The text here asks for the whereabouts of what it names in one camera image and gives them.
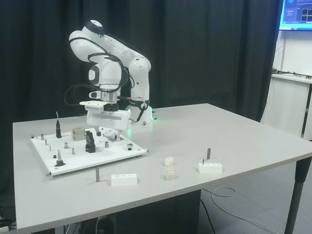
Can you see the flat white mounting plate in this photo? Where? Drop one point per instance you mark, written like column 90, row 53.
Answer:
column 92, row 104

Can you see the black table leg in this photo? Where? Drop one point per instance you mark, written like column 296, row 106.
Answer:
column 298, row 190

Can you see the thick metal square peg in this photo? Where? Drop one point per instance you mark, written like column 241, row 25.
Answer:
column 208, row 153

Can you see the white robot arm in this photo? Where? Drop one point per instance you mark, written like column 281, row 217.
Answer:
column 139, row 65

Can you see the thick metal round peg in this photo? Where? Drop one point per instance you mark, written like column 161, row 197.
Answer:
column 42, row 136

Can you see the blue screen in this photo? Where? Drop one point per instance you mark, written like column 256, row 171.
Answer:
column 296, row 14

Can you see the black box under table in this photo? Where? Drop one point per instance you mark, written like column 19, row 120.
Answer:
column 158, row 214

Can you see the thin black rod red tag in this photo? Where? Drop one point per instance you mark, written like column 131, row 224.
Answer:
column 124, row 98

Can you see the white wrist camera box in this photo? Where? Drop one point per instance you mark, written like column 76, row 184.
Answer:
column 95, row 95

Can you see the white task board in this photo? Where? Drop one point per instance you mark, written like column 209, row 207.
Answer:
column 78, row 161

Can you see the white cabinet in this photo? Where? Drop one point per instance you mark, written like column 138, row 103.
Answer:
column 287, row 104

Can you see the metal BNC plug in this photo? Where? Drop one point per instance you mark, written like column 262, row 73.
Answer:
column 59, row 156

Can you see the tall metal round peg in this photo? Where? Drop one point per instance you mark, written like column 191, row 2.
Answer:
column 97, row 175

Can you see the black waterproof plug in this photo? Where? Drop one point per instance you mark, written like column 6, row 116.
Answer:
column 58, row 130

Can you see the small white plug holder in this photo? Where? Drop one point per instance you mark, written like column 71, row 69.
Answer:
column 170, row 175
column 169, row 161

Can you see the white peg holder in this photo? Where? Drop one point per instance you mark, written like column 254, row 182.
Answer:
column 210, row 168
column 123, row 180

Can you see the dark metal peg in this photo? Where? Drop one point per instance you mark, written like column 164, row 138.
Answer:
column 106, row 144

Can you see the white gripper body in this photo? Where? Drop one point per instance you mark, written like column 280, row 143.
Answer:
column 109, row 119

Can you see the black curtain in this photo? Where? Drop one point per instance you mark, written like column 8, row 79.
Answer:
column 207, row 48

